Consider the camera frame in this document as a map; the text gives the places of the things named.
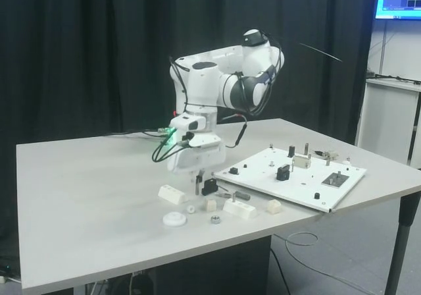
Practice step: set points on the black under-table panel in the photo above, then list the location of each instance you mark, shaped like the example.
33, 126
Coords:
213, 268

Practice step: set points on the beige multi-pin connector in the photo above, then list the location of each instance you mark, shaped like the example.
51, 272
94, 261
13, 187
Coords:
301, 162

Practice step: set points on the black curtain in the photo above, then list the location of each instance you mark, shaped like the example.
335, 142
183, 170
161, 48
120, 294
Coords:
82, 44

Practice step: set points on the white small gear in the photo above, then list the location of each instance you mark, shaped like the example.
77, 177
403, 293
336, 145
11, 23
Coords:
189, 209

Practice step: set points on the white large gear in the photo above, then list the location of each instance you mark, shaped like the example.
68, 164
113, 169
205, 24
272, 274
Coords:
174, 218

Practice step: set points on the black connector block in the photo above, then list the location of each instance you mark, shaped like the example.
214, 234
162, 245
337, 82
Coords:
283, 173

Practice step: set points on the black table leg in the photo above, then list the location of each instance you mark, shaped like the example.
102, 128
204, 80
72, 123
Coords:
398, 242

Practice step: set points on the black plug holder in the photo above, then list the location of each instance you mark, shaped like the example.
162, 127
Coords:
210, 188

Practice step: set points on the black upright bracket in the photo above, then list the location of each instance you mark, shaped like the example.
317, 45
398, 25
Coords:
291, 151

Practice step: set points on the thin metal pin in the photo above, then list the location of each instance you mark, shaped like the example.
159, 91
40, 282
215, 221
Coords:
224, 188

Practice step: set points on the white task board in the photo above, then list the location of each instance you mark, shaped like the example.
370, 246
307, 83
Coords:
296, 183

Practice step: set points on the long white peg holder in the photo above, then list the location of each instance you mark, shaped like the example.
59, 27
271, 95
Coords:
172, 194

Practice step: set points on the white cabinet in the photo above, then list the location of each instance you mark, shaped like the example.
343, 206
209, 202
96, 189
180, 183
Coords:
388, 120

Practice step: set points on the metal hex nut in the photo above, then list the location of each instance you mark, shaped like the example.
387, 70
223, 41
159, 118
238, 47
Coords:
214, 219

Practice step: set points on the thick metal round peg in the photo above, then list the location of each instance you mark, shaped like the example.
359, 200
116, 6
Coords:
242, 196

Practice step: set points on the white holder with peg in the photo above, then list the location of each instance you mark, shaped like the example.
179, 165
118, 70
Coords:
240, 211

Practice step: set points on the large metal square peg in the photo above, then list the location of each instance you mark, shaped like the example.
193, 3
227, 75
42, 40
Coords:
306, 148

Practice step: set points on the small white cube holder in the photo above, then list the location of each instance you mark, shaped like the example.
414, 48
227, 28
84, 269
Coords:
274, 206
210, 205

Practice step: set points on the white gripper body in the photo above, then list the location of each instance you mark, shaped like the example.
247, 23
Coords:
197, 160

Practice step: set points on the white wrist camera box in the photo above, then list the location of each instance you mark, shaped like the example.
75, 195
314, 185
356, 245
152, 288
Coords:
187, 123

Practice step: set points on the thin black rod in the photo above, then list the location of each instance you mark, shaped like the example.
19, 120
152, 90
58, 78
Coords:
241, 134

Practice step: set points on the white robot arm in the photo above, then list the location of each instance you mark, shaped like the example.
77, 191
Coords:
200, 87

